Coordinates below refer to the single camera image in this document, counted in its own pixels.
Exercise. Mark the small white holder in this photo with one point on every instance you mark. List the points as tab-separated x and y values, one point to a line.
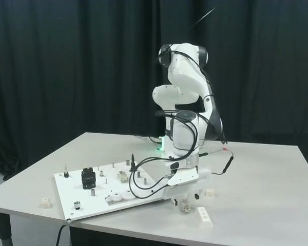
47	203
211	192

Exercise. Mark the metal round barrel plug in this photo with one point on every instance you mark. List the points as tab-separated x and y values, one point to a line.
92	192

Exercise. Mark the black D-SUB plug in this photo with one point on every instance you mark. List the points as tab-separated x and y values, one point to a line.
88	179

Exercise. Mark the dark table leg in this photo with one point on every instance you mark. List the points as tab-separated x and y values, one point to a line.
1	228

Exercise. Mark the long white holder with holes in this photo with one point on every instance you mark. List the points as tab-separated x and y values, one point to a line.
205	214

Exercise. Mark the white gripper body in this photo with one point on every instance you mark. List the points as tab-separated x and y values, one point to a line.
203	179

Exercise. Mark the white task board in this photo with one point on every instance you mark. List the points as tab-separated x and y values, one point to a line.
74	189

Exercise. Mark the white medium gear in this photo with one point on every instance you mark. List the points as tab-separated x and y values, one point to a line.
116	197

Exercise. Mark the black round plug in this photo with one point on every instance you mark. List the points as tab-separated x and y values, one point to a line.
66	174

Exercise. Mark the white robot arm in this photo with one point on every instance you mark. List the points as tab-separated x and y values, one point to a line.
184	74

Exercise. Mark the small metal connector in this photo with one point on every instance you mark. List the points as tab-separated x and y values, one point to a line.
122	176

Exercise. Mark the small brass metal plug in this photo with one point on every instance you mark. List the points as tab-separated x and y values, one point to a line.
185	208

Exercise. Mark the metal hex bolt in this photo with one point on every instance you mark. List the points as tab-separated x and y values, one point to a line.
77	205

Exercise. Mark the white small gear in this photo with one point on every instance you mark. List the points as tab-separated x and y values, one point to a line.
109	199

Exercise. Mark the white large gear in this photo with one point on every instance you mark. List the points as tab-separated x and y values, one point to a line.
127	196

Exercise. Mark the black curtain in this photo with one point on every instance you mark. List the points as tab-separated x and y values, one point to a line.
66	77

